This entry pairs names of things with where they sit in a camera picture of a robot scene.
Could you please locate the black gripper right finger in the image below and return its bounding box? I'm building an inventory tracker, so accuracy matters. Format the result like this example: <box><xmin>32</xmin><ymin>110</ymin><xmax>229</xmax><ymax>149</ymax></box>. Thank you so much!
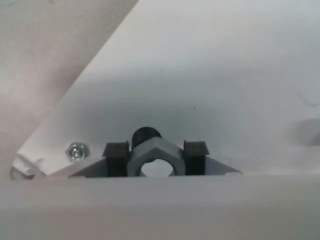
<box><xmin>183</xmin><ymin>140</ymin><xmax>243</xmax><ymax>176</ymax></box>

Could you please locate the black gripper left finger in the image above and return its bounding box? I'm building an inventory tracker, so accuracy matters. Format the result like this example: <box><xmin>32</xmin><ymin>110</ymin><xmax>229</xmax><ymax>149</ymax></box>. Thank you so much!
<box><xmin>67</xmin><ymin>141</ymin><xmax>131</xmax><ymax>179</ymax></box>

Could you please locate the silver board corner screw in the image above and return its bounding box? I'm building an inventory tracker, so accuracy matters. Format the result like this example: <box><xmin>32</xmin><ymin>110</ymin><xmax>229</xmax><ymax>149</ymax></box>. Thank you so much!
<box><xmin>65</xmin><ymin>141</ymin><xmax>91</xmax><ymax>165</ymax></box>

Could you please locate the white task board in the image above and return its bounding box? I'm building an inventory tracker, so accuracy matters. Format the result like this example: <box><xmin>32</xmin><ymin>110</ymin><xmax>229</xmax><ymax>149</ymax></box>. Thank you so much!
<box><xmin>9</xmin><ymin>0</ymin><xmax>320</xmax><ymax>180</ymax></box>

